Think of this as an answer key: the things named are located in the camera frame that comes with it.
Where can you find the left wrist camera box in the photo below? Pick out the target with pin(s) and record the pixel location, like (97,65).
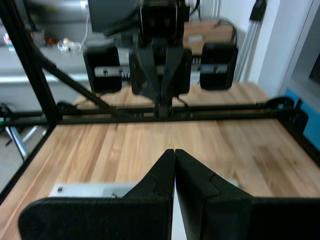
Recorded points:
(157,22)

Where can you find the white task board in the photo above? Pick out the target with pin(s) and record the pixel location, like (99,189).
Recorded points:
(82,191)

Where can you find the brown cardboard box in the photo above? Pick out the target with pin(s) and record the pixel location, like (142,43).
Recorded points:
(210,32)

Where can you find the black board screw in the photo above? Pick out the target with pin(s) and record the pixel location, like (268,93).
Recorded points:
(59,189)

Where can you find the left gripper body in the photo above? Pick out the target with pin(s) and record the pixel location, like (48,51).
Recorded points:
(105,75)

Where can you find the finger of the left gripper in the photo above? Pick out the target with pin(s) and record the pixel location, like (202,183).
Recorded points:
(141,75)
(180,75)

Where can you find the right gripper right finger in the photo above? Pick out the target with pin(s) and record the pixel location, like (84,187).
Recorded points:
(250,220)

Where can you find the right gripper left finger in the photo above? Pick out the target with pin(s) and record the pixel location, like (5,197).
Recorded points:
(100,220)

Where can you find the silver tripod stand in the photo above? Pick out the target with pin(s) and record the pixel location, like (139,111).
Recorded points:
(252,37)

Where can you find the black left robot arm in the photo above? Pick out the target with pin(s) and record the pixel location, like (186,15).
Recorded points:
(115,15)

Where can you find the grey metal plate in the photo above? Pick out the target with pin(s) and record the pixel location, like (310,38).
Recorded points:
(117,192)

